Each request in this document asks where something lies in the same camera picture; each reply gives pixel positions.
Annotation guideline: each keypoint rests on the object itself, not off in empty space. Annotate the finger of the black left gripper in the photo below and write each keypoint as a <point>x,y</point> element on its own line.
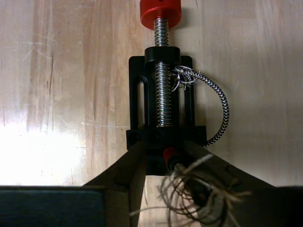
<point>71,205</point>
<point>260,205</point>

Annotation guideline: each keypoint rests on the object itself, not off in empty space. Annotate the black clamp with red knob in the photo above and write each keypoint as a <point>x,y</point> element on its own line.
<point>154,136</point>

